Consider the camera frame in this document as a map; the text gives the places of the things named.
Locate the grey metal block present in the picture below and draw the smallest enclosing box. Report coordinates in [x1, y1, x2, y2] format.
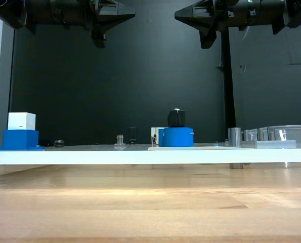
[251, 140, 297, 149]

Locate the blue round holder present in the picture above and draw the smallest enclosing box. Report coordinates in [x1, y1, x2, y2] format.
[158, 127, 194, 147]

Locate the black clamp block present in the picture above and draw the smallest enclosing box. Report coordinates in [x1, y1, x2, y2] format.
[167, 108, 186, 127]

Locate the large silver metal cylinder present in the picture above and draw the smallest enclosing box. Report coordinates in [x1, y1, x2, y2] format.
[228, 127, 243, 170]

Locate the beige connector housing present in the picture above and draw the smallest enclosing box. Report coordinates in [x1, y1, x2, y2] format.
[150, 127, 165, 147]

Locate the black aluminium frame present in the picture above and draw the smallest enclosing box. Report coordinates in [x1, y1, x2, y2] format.
[220, 27, 236, 142]

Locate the white taskboard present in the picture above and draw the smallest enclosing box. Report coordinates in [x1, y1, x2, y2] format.
[0, 144, 301, 166]

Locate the white cube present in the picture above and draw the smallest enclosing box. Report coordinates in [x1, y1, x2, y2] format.
[8, 112, 36, 132]

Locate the blue square base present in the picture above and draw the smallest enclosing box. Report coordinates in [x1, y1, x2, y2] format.
[0, 129, 45, 150]

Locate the clear plastic tub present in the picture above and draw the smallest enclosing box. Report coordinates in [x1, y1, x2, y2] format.
[248, 123, 301, 142]

